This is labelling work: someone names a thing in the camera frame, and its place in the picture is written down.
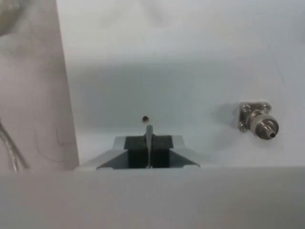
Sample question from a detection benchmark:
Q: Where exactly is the grey cable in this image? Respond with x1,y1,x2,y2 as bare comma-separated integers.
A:
0,118,30,172

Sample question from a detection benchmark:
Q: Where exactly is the white task board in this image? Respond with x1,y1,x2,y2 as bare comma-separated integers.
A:
56,0,305,170

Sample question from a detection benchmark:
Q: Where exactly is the metal BNC plug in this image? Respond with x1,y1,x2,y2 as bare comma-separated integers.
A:
253,110,280,140

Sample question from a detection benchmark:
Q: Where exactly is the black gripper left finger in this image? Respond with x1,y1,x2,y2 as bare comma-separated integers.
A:
80,135,150,170

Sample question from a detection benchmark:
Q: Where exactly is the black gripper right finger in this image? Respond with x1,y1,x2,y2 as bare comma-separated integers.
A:
151,135,201,168

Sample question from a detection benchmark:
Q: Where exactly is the metal round peg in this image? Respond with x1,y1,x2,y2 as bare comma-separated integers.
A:
144,124,153,168

